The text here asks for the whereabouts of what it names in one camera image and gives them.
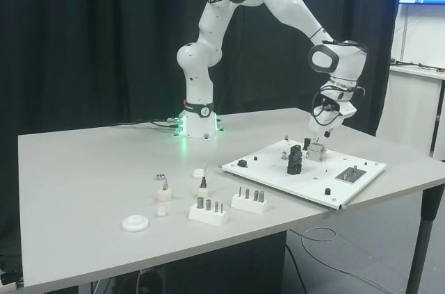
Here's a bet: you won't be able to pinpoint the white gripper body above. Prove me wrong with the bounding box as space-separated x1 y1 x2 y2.
309 104 344 136

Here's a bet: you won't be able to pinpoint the black D-SUB plug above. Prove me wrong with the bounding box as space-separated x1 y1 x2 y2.
286 145 302 175

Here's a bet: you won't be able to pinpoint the white task board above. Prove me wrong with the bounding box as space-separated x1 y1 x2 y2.
221 139 388 211

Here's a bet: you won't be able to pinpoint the white cabinet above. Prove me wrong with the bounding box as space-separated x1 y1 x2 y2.
377 63 445 163

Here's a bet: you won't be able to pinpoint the white square peg holder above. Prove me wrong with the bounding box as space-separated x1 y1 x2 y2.
230 193 269 215

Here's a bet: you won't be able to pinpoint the white round peg holder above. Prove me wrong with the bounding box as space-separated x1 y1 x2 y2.
188 202 229 229

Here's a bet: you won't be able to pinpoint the dark table leg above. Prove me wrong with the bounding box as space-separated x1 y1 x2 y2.
405 186 440 294

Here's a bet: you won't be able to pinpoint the metal bolt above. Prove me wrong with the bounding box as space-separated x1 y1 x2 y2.
154 172 172 189

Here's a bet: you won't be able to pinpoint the white large gear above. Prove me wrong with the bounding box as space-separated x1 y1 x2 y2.
121 214 150 232

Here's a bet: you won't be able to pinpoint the black curtain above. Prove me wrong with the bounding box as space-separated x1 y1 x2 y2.
0 0 408 276

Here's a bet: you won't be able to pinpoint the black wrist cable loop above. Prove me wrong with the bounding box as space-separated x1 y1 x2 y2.
311 89 330 118

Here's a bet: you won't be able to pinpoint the grey floor cable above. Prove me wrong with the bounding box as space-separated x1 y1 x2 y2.
300 226 387 292

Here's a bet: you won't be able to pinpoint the black cable on cabinet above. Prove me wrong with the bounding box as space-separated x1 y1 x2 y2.
389 59 445 74

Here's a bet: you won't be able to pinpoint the black USB plug with cable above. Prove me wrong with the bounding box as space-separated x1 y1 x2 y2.
199 164 211 190

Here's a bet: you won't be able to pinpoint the black base cables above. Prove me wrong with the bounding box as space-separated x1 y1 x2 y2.
117 117 182 132

